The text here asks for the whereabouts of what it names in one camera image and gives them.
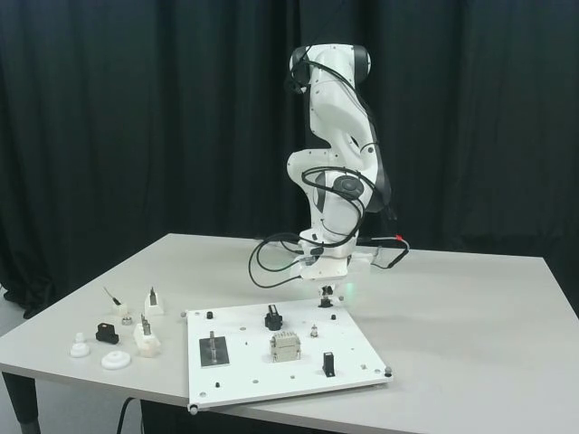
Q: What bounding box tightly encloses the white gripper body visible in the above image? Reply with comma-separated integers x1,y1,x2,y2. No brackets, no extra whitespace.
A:
289,251,375,279

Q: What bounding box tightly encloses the white large gear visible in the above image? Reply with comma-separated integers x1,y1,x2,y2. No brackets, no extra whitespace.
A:
100,351,133,373

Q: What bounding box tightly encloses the black cable under table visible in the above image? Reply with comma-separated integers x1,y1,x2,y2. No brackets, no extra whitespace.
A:
118,383,137,434

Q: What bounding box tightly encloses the looping black cable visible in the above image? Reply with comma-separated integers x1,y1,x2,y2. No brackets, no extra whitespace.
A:
247,231,316,289

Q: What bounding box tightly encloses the black D-SUB plug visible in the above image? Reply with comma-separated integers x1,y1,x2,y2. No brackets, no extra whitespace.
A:
94,321,120,345

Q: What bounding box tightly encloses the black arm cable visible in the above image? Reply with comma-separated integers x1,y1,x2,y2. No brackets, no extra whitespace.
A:
283,44,399,227

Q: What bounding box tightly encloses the white two-peg holder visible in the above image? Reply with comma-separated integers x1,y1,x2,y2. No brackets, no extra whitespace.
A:
132,321,157,344

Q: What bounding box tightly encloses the white Ethernet plug holder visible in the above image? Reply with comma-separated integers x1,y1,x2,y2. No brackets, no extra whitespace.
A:
137,338,163,359

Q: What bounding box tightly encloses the white single-peg holder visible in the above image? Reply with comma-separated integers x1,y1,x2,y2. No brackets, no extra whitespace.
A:
143,292,166,316

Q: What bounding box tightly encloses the black curtain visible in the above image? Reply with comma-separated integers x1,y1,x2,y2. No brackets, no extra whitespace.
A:
0,0,579,320

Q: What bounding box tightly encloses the white task board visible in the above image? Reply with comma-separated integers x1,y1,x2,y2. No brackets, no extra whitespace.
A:
180,297,395,404

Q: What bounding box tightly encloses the dark table leg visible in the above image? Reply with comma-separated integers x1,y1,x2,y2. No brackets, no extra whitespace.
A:
2,373,38,434

